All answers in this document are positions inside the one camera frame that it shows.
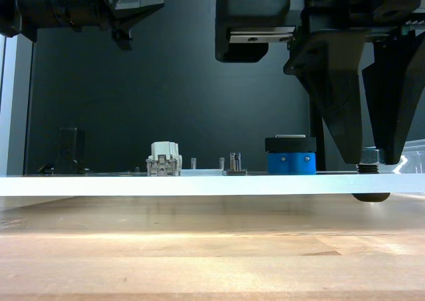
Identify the black M12 threaded stud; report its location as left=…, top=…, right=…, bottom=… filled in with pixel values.
left=351, top=163, right=391, bottom=203

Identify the white board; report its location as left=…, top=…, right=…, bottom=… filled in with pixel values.
left=0, top=170, right=425, bottom=197

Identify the blue and black socket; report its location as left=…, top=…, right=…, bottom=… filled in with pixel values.
left=264, top=134, right=317, bottom=175

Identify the silver M12 hex nut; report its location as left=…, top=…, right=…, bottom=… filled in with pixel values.
left=359, top=149, right=386, bottom=165

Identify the small metal connector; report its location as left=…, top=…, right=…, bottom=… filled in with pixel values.
left=223, top=151, right=248, bottom=177

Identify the clear plastic tub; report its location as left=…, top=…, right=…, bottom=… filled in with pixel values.
left=396, top=138, right=425, bottom=175

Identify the black clamp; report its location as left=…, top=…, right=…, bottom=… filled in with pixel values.
left=37, top=126, right=91, bottom=176

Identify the beige connector housing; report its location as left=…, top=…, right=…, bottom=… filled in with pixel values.
left=145, top=141, right=183, bottom=177

